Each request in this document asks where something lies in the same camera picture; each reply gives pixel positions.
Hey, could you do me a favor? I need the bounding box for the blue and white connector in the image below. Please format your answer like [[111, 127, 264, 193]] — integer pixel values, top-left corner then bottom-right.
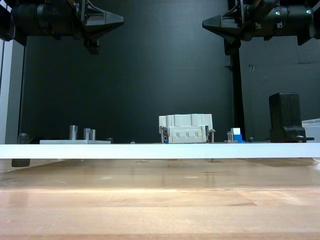
[[231, 127, 243, 143]]

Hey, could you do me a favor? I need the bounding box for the black metal frame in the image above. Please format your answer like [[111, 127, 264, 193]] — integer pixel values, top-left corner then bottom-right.
[[225, 53, 246, 142]]

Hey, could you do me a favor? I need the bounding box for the black threaded screw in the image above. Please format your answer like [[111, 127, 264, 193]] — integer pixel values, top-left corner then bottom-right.
[[17, 132, 31, 145]]

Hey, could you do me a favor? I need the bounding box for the white task board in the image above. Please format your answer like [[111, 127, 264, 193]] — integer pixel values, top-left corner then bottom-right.
[[0, 143, 320, 160]]

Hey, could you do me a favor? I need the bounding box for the beige multi-pin connector housing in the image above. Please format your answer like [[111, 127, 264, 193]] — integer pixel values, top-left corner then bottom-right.
[[158, 113, 217, 145]]

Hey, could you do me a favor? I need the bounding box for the black socket mount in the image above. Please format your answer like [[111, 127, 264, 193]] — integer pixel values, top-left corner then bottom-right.
[[264, 92, 316, 144]]

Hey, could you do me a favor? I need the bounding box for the grey metal fixture plate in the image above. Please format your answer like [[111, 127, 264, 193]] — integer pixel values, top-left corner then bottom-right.
[[39, 124, 112, 145]]

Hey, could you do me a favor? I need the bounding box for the black rubber foot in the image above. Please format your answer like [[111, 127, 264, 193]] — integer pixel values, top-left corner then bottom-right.
[[11, 158, 32, 168]]

